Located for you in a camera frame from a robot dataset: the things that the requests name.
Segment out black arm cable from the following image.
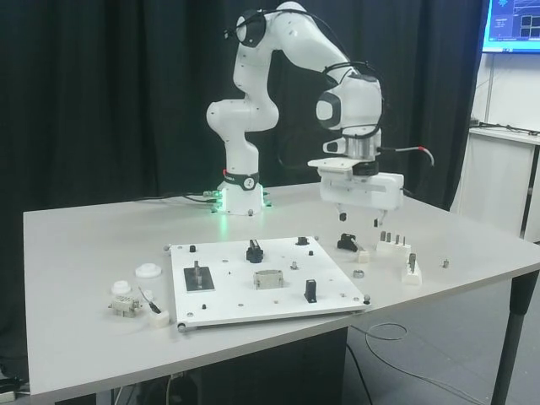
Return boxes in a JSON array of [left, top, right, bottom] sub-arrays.
[[222, 8, 386, 170]]

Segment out blue screen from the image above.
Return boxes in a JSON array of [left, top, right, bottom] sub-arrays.
[[480, 0, 540, 55]]

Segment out black curtains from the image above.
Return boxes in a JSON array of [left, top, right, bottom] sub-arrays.
[[0, 0, 494, 383]]

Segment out black plug with short cable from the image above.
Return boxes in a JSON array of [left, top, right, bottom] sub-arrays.
[[137, 286, 164, 316]]

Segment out grey floor cable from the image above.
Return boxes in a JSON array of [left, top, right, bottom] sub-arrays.
[[345, 322, 504, 405]]

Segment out white tall peg holder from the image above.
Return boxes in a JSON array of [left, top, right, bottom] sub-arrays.
[[400, 262, 424, 287]]

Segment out black cables on cabinet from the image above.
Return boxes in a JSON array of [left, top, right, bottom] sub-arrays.
[[469, 119, 540, 138]]

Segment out black table leg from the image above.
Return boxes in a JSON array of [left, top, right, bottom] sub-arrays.
[[492, 268, 540, 405]]

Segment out white cabinet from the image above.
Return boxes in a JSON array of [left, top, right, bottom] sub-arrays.
[[448, 125, 540, 245]]

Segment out white large gear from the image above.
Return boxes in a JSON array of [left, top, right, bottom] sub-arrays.
[[134, 262, 163, 279]]

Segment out white task board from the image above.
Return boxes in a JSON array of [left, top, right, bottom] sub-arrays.
[[162, 235, 372, 334]]

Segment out beige waterproof plug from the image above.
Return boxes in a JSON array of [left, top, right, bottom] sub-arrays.
[[108, 298, 136, 316]]

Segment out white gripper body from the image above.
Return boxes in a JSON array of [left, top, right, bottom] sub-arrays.
[[317, 165, 406, 211]]

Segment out white four-peg holder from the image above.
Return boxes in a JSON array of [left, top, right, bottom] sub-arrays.
[[375, 239, 410, 256]]

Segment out black D-SUB plug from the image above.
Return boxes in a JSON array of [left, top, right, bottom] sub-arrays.
[[336, 231, 359, 254]]

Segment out black base cables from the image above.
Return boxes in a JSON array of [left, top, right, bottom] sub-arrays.
[[138, 191, 225, 213]]

